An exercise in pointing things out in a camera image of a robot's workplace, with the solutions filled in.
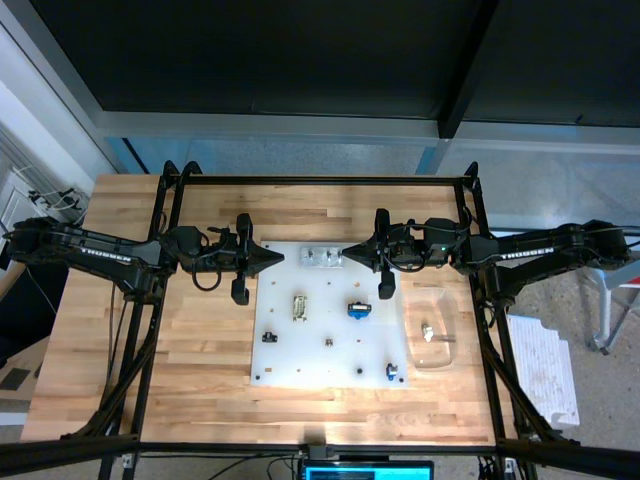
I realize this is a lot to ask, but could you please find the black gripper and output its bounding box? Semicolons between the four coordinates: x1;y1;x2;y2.
339;207;426;300
207;213;286;307

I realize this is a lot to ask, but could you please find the large blue black connector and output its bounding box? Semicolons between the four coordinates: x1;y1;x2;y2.
346;299;374;321

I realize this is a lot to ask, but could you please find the white RJ45 connector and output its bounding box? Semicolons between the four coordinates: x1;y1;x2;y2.
419;322;457;344

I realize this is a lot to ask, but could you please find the white taskboard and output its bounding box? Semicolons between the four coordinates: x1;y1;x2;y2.
248;241;410;389

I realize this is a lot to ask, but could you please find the aluminium bar block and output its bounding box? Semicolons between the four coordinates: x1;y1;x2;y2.
298;245;346;269

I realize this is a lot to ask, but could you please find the clear plastic tub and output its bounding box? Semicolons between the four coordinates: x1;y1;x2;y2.
402;285;459;374

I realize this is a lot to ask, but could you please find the white ribbed foam panel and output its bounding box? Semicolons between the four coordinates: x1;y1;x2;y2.
505;313;581;427

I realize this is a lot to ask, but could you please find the power strip with plugs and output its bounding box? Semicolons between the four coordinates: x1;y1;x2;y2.
27;187;87;212

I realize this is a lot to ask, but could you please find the laptop screen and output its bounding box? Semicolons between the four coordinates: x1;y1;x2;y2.
298;459;435;480

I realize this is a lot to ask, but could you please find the grey metal stand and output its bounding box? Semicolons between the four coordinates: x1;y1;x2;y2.
584;267;640;357

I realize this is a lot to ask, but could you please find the brown cardboard box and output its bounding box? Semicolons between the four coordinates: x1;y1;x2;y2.
0;334;51;401

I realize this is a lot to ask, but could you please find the black table camera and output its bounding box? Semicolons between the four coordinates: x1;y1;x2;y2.
299;439;336;461

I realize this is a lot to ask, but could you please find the black wall post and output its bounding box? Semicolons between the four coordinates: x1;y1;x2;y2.
438;0;501;140

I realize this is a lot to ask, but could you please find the black aluminium frame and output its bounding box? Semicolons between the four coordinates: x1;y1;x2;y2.
0;159;640;480

